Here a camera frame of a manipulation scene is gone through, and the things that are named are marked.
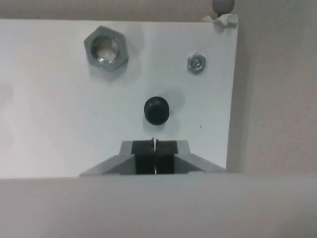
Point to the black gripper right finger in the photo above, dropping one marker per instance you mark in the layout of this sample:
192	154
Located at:
165	158

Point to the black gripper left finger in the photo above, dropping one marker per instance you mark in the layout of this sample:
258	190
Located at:
141	158

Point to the black bolt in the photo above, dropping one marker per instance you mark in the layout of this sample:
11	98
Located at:
156	110

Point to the small metal hex nut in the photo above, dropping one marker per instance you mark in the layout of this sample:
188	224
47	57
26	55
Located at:
196	63

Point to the white task board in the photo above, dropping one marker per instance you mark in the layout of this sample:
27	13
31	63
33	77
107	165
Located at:
49	111

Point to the large metal hex nut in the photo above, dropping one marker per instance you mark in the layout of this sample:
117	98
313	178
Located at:
106	46

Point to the white tape scrap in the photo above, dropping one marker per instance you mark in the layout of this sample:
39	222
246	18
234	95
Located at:
222	20

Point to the grey round knob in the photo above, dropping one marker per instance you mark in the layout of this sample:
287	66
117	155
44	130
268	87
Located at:
223	5

